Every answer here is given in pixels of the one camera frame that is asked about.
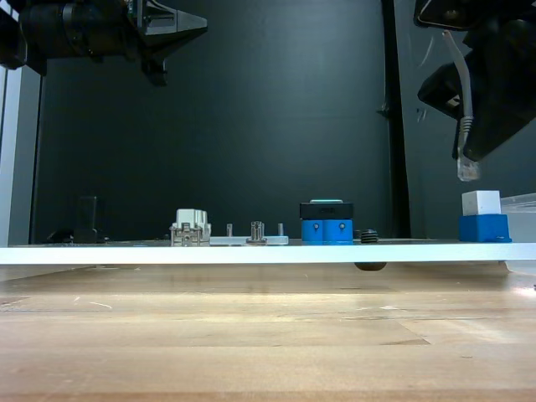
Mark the grey rj45 connector with cable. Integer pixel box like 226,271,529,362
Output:
441,29,482,183

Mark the black connector housing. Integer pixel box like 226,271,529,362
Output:
299,198,355,220

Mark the grey rectangular connector housing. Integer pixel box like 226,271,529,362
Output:
168,209,214,247

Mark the small metal connector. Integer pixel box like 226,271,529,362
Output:
245,220,269,246

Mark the white rj45 socket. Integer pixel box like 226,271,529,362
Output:
461,190,502,217

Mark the aluminium plate with pins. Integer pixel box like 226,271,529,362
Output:
209,223,290,247

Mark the white board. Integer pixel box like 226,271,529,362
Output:
0,239,536,265

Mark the blue socket mount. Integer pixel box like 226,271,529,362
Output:
458,214,513,243

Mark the small black bracket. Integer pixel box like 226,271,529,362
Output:
45,194,111,245

